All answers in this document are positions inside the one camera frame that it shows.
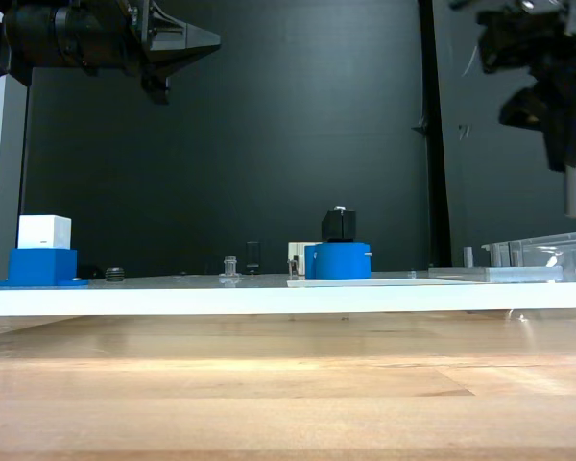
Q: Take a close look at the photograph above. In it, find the black upright beam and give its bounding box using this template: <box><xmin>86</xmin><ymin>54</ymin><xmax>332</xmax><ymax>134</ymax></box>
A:
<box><xmin>411</xmin><ymin>0</ymin><xmax>455</xmax><ymax>268</ymax></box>

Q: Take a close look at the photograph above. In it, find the beige connector housing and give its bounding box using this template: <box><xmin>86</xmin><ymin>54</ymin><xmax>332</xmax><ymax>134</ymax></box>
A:
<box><xmin>286</xmin><ymin>241</ymin><xmax>318</xmax><ymax>279</ymax></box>

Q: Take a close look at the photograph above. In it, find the white cube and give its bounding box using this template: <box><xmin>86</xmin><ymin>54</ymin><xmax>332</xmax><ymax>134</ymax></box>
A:
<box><xmin>17</xmin><ymin>214</ymin><xmax>73</xmax><ymax>251</ymax></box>

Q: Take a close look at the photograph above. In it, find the small black socket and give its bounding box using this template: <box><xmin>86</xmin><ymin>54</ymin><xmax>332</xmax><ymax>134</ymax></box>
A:
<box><xmin>245</xmin><ymin>240</ymin><xmax>261</xmax><ymax>279</ymax></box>

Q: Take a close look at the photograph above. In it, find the clear plastic tub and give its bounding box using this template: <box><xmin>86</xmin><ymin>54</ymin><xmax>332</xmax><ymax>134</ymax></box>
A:
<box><xmin>481</xmin><ymin>229</ymin><xmax>576</xmax><ymax>289</ymax></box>

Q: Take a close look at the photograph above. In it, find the blue round holder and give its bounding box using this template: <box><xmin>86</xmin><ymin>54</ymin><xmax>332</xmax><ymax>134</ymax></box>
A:
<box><xmin>304</xmin><ymin>242</ymin><xmax>373</xmax><ymax>281</ymax></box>

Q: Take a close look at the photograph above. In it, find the black block with silver screw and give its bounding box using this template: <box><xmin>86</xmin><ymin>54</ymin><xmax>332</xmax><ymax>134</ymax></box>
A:
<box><xmin>320</xmin><ymin>206</ymin><xmax>357</xmax><ymax>242</ymax></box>

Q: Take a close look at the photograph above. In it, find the white board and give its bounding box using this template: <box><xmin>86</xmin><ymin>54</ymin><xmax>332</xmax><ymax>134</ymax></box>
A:
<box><xmin>0</xmin><ymin>276</ymin><xmax>576</xmax><ymax>318</ymax></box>

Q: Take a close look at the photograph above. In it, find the blue square holder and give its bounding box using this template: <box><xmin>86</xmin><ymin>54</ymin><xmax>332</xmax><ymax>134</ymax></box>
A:
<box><xmin>0</xmin><ymin>247</ymin><xmax>90</xmax><ymax>288</ymax></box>

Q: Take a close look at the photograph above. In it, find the grey metal bar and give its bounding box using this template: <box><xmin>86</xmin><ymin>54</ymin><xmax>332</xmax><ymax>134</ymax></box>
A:
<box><xmin>428</xmin><ymin>266</ymin><xmax>486</xmax><ymax>281</ymax></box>

